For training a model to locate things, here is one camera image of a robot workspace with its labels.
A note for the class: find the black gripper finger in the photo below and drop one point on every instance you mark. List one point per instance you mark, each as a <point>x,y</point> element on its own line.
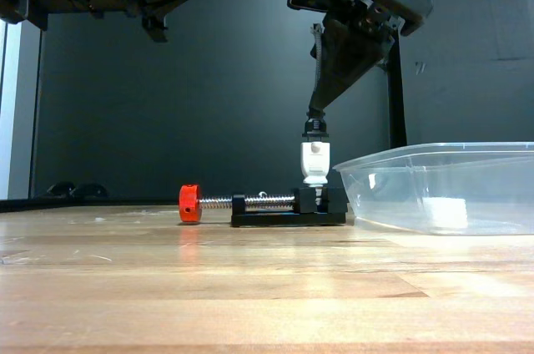
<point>167,2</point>
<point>346,62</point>

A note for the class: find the black aluminium table frame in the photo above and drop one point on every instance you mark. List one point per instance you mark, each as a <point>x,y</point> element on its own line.
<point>83,202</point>

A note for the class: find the black curved frame bracket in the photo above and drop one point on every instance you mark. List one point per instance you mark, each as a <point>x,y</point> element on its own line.
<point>89,190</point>
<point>60,188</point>

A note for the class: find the clear plastic tub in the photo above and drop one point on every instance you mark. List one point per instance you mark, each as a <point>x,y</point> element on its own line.
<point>396,203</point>

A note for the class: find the black clamp with red knob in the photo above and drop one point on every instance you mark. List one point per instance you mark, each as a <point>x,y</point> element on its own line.
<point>271,218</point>

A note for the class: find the black wall post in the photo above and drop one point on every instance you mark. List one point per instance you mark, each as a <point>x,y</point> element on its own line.
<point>396,120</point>

